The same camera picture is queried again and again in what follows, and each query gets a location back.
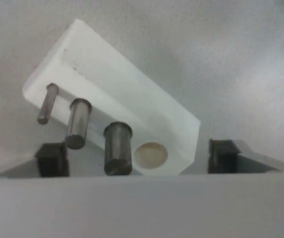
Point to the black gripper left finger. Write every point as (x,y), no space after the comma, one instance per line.
(52,161)

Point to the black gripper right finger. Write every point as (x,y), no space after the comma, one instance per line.
(222,156)

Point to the medium metal round peg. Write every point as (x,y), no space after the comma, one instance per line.
(76,124)

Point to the thin metal round peg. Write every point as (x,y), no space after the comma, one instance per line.
(46,104)

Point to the thick metal round peg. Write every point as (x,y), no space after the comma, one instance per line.
(118,148)

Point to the white round peg holder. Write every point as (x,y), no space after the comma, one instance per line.
(112,81)

